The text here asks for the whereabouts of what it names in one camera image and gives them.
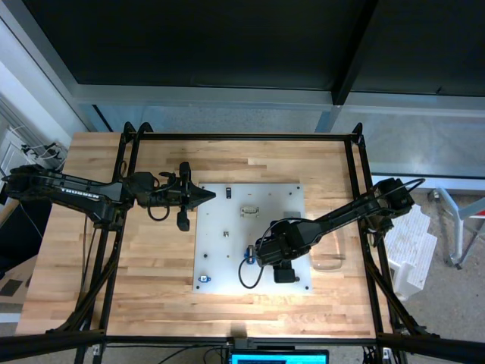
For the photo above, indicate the white connector housing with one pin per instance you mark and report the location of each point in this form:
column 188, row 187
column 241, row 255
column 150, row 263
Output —
column 249, row 211

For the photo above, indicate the grey-legged chair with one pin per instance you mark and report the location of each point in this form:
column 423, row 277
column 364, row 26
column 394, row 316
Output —
column 458, row 227

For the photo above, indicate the clear plastic tub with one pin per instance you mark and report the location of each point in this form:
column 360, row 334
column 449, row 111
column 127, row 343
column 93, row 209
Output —
column 327, row 250

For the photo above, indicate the grey aluminium peg plate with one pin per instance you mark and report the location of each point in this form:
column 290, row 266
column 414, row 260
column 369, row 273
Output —
column 291, row 214

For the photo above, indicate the grey partition frame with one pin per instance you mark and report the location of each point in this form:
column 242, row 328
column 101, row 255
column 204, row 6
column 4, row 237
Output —
column 189, row 95

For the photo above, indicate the blue square holder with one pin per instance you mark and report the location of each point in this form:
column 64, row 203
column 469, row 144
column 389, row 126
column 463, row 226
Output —
column 198, row 279

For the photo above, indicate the white cabinet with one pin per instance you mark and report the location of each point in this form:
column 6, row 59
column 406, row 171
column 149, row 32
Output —
column 11, row 151

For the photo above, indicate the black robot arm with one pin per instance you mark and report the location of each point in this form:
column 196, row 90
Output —
column 341, row 214
column 76, row 191

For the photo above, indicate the white plastic step stool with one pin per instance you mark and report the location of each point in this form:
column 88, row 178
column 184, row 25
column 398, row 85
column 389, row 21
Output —
column 409, row 246

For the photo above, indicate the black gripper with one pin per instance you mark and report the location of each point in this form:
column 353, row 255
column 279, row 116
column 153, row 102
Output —
column 184, row 178
column 282, row 246

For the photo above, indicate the white board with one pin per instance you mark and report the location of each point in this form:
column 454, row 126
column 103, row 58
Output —
column 212, row 227

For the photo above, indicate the small metal clip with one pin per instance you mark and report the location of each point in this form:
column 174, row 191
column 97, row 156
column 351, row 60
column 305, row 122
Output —
column 226, row 234

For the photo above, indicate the blue round holder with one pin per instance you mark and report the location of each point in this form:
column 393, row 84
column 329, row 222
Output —
column 248, row 260

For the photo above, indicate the small black connector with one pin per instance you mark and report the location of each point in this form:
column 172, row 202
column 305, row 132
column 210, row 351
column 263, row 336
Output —
column 228, row 192

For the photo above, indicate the black aluminium frame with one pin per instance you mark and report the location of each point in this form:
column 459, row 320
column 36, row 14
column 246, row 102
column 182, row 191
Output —
column 246, row 137

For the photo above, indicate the black wall column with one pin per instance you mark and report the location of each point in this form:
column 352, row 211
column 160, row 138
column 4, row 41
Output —
column 352, row 57

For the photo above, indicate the blue laptop screen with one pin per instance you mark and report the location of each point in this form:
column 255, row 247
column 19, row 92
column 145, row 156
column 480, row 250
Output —
column 278, row 358

